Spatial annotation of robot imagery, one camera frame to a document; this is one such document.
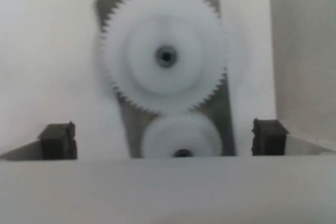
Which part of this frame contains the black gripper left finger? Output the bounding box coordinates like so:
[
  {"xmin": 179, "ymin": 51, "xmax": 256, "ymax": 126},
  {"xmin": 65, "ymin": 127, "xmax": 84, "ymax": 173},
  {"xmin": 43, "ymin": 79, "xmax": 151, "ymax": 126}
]
[{"xmin": 0, "ymin": 121, "xmax": 78, "ymax": 161}]

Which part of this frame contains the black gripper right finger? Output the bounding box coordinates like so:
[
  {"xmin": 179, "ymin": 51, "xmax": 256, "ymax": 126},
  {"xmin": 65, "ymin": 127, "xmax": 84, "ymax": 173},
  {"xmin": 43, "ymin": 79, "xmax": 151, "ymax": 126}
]
[{"xmin": 251, "ymin": 118, "xmax": 336, "ymax": 157}]

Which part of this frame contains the white medium gear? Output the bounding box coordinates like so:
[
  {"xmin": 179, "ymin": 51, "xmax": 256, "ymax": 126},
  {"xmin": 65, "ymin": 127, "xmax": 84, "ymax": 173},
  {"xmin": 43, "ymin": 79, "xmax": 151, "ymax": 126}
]
[{"xmin": 141, "ymin": 115, "xmax": 224, "ymax": 159}]

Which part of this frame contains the white large gear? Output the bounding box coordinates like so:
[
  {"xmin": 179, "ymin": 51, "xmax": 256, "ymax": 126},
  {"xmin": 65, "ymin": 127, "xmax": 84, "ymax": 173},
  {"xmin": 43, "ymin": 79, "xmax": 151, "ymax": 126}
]
[{"xmin": 98, "ymin": 0, "xmax": 229, "ymax": 118}]

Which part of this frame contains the white task board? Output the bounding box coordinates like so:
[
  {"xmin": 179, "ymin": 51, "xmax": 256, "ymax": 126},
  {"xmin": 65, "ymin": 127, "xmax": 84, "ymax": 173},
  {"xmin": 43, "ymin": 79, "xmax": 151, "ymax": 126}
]
[{"xmin": 0, "ymin": 0, "xmax": 278, "ymax": 161}]

